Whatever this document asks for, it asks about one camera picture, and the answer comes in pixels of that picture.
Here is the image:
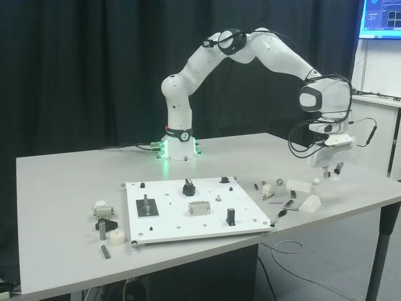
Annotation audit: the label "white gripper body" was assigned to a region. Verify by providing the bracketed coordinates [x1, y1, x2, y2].
[306, 144, 357, 169]

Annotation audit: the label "white peg holder block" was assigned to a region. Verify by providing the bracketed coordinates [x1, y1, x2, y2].
[285, 178, 314, 193]
[299, 194, 322, 214]

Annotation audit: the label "white cabinet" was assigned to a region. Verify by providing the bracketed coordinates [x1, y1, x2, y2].
[351, 93, 401, 183]

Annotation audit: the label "black table leg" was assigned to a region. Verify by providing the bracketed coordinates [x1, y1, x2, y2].
[365, 200, 397, 301]

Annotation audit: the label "white task board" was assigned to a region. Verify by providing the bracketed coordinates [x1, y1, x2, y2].
[120, 176, 276, 250]

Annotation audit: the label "blue screen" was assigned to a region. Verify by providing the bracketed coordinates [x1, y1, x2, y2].
[358, 0, 401, 40]

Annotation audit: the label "black under-table panel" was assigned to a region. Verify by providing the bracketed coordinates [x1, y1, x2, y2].
[18, 243, 261, 301]

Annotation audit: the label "beige waterproof plug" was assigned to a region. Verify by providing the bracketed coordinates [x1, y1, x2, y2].
[93, 204, 116, 218]

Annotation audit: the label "black curtains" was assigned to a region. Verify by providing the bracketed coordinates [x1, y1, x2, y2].
[0, 0, 366, 283]

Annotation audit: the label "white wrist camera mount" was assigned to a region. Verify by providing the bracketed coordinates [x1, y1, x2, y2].
[308, 122, 355, 147]

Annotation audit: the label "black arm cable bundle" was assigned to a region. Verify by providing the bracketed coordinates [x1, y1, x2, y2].
[202, 28, 357, 161]

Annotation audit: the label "grey floor cable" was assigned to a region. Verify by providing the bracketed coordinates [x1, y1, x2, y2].
[258, 240, 317, 301]

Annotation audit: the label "black base cable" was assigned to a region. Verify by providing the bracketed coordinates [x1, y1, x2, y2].
[108, 142, 164, 152]

